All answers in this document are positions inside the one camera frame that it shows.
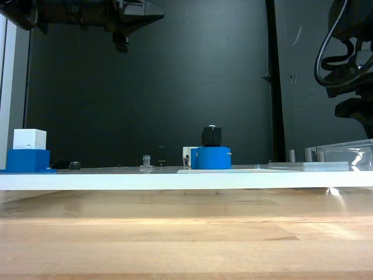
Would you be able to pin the black vertical post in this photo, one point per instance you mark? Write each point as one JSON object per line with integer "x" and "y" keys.
{"x": 275, "y": 87}

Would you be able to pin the white cube connector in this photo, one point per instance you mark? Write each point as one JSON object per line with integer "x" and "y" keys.
{"x": 29, "y": 138}

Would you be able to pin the small metal peg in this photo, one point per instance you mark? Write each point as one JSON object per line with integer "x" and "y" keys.
{"x": 292, "y": 155}

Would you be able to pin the black threaded screw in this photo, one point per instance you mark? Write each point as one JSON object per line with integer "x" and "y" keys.
{"x": 75, "y": 165}

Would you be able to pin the clear plastic tub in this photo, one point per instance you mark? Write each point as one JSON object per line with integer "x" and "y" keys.
{"x": 344, "y": 151}

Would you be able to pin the blue round holder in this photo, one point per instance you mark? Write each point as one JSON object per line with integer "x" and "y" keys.
{"x": 214, "y": 159}

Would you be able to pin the white connector housing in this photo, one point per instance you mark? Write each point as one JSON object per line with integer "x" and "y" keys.
{"x": 186, "y": 152}

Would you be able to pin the black clamp block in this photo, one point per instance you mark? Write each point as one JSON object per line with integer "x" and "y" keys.
{"x": 211, "y": 135}

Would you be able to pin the white task board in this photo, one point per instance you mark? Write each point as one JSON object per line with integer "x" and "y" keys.
{"x": 186, "y": 181}

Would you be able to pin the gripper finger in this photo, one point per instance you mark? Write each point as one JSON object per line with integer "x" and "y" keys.
{"x": 140, "y": 21}
{"x": 368, "y": 126}
{"x": 151, "y": 10}

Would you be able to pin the grey aluminium block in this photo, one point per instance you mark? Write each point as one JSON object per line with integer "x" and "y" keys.
{"x": 323, "y": 167}

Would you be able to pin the blue square mount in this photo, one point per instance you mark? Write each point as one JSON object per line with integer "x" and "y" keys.
{"x": 27, "y": 160}

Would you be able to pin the small black bar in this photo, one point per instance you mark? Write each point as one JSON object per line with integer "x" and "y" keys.
{"x": 162, "y": 153}

